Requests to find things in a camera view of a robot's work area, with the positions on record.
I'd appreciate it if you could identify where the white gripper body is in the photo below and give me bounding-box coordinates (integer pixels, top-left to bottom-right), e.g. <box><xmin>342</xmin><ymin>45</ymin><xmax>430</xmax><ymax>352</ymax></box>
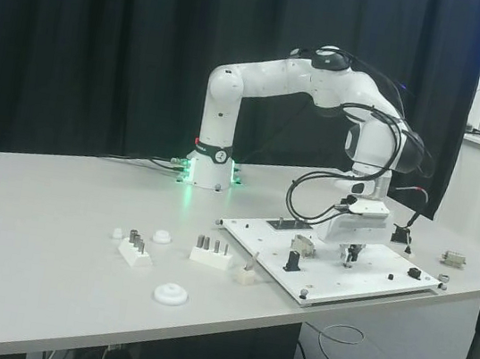
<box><xmin>315</xmin><ymin>207</ymin><xmax>392</xmax><ymax>253</ymax></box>

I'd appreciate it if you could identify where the white task board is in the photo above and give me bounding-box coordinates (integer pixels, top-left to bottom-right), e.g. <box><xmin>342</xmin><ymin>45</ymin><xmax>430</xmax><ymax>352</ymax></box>
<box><xmin>204</xmin><ymin>205</ymin><xmax>457</xmax><ymax>329</ymax></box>

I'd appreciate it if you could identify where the black D-SUB plug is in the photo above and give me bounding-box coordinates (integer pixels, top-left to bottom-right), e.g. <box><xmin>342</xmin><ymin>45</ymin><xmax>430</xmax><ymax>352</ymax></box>
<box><xmin>390</xmin><ymin>223</ymin><xmax>413</xmax><ymax>247</ymax></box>

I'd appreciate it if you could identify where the beige waterproof plug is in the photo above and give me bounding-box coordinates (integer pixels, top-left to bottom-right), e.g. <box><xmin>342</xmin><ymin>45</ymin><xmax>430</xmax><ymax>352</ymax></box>
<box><xmin>438</xmin><ymin>247</ymin><xmax>460</xmax><ymax>267</ymax></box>

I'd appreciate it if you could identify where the metal USB plug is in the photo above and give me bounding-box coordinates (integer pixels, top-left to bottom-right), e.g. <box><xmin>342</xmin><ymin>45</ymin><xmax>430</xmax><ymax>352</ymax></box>
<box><xmin>244</xmin><ymin>249</ymin><xmax>262</xmax><ymax>274</ymax></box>

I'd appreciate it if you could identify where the white square peg holder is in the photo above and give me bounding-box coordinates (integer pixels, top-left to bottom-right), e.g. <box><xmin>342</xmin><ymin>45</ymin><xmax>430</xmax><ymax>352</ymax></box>
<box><xmin>188</xmin><ymin>244</ymin><xmax>237</xmax><ymax>273</ymax></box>

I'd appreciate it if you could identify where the white medium gear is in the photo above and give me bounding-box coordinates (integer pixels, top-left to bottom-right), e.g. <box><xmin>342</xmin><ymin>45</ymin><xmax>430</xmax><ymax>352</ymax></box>
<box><xmin>150</xmin><ymin>228</ymin><xmax>173</xmax><ymax>246</ymax></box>

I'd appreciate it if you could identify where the white large gear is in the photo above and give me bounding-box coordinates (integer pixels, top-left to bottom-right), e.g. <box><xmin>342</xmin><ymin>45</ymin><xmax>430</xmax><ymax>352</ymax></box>
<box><xmin>151</xmin><ymin>280</ymin><xmax>189</xmax><ymax>310</ymax></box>

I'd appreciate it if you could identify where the white round peg holder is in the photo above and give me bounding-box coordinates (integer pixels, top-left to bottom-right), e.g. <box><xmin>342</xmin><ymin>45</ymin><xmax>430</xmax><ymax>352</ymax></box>
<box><xmin>115</xmin><ymin>236</ymin><xmax>157</xmax><ymax>272</ymax></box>

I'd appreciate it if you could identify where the black curtain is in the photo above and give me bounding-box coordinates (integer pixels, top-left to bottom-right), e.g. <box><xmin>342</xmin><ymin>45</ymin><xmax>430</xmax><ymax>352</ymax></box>
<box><xmin>0</xmin><ymin>0</ymin><xmax>480</xmax><ymax>359</ymax></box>

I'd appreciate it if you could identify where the thin black rod with wire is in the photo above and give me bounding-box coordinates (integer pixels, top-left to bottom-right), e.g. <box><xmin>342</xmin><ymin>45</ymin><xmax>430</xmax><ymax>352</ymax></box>
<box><xmin>388</xmin><ymin>182</ymin><xmax>432</xmax><ymax>233</ymax></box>

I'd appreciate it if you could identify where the black looping cable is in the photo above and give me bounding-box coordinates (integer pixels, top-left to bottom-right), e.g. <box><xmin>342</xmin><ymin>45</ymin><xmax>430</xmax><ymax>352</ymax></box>
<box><xmin>282</xmin><ymin>162</ymin><xmax>362</xmax><ymax>231</ymax></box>

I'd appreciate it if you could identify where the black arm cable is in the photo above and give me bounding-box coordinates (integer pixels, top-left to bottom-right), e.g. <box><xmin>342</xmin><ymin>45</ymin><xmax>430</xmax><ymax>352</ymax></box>
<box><xmin>277</xmin><ymin>42</ymin><xmax>451</xmax><ymax>180</ymax></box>

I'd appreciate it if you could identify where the black base cable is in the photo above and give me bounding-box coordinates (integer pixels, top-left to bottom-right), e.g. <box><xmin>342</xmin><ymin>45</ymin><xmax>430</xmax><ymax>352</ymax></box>
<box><xmin>102</xmin><ymin>147</ymin><xmax>189</xmax><ymax>176</ymax></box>

